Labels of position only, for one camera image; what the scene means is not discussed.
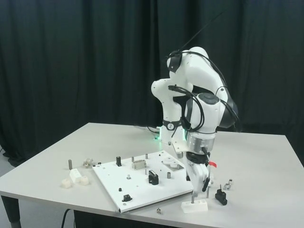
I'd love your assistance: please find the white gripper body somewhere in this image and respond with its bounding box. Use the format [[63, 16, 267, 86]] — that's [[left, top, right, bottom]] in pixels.
[[186, 161, 211, 193]]

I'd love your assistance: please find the white peg holder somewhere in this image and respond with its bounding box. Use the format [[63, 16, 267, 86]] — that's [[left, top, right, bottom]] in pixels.
[[181, 199, 209, 212]]

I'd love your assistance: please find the black D-SUB plug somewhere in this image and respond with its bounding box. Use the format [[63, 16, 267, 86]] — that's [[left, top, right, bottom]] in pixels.
[[214, 185, 228, 206]]

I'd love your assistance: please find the white task board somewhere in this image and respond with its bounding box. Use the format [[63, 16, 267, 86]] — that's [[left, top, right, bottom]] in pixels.
[[92, 150, 195, 214]]

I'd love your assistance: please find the clear Ethernet plug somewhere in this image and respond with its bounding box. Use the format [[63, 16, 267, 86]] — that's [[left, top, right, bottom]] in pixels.
[[82, 157, 95, 168]]

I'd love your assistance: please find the long white holder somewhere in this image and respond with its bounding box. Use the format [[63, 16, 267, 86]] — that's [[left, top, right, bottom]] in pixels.
[[69, 168, 83, 183]]

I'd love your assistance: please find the black curtain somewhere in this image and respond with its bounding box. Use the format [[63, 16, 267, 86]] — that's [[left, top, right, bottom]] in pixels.
[[0, 0, 304, 164]]

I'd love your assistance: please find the dark table leg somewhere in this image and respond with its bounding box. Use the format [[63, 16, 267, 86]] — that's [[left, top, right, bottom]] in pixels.
[[0, 196, 20, 228]]

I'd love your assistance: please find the black floor cable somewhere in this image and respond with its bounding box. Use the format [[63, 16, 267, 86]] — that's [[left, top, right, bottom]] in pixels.
[[62, 208, 75, 228]]

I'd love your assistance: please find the thin black overhead cable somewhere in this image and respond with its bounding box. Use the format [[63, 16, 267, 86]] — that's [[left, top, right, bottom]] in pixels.
[[178, 11, 224, 52]]

